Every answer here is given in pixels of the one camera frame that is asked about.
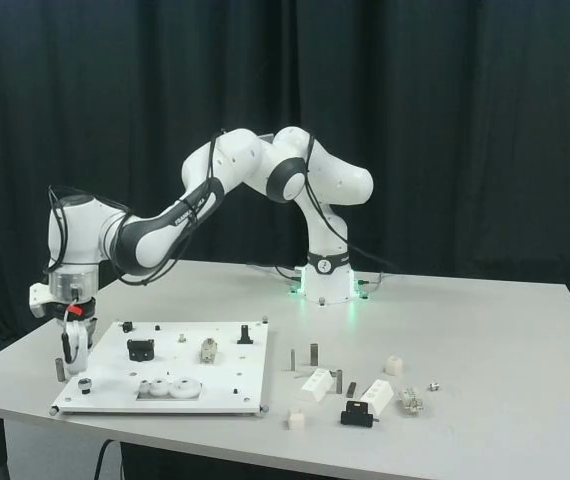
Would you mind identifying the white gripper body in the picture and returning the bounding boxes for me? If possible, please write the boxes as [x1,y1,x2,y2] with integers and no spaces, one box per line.
[62,319,90,377]

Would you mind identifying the black plug block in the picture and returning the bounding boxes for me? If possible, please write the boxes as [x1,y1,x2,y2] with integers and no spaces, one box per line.
[126,338,156,362]

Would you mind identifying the white large gear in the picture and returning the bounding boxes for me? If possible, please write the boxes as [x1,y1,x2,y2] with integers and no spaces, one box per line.
[171,378,201,400]

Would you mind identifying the white task board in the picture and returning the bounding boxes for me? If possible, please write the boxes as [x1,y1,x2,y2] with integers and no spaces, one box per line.
[50,319,272,416]

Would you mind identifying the white holder with holes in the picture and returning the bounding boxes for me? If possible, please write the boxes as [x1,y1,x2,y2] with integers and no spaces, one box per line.
[359,379,394,415]
[298,368,339,404]

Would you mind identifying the black Ethernet plug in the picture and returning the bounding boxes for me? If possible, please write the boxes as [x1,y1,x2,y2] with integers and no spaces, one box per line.
[339,399,381,426]

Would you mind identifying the metal D-SUB plug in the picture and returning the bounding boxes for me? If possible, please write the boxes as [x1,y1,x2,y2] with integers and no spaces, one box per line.
[396,385,425,416]

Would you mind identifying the black curtain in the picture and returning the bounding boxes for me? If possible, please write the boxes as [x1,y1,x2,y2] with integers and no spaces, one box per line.
[0,0,570,346]

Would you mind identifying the black cable under table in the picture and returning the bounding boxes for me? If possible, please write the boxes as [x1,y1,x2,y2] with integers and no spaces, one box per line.
[95,438,122,480]

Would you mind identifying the black cable along forearm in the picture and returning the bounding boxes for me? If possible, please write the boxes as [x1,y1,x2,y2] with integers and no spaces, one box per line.
[46,130,227,289]

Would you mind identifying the black cable along upper arm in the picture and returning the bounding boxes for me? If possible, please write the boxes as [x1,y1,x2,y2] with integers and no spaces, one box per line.
[302,129,352,251]

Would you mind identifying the black cable at foot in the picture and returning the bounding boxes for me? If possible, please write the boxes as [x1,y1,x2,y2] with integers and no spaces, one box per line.
[347,247,407,299]

